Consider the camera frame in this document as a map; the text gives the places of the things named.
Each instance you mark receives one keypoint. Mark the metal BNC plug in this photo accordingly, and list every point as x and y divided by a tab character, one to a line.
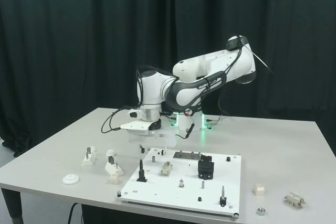
181	183

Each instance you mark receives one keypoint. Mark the black D-SUB plug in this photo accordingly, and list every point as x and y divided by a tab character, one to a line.
206	167

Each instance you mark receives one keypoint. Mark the white task board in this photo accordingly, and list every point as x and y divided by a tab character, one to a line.
170	190

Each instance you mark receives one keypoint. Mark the metal nut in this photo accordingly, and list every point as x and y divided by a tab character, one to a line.
260	211

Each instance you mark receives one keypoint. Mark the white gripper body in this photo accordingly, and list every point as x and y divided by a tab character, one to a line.
155	138

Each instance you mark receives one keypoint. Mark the white cube holder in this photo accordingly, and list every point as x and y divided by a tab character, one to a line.
113	179
258	189

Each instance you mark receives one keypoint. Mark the white peg holder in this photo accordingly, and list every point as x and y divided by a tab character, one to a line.
113	169
89	161

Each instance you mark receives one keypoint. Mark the beige multi-pin connector plug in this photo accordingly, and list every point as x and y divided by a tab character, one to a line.
295	199

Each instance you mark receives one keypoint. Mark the white small gear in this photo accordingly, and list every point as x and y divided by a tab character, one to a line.
110	153

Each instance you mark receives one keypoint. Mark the white large gear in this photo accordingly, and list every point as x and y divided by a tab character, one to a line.
70	179

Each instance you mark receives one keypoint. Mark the dark table leg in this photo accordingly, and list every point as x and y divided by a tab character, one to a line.
11	205

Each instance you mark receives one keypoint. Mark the black curtain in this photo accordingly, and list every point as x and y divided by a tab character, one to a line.
52	24

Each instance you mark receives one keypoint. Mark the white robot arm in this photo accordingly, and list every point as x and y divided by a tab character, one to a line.
189	70

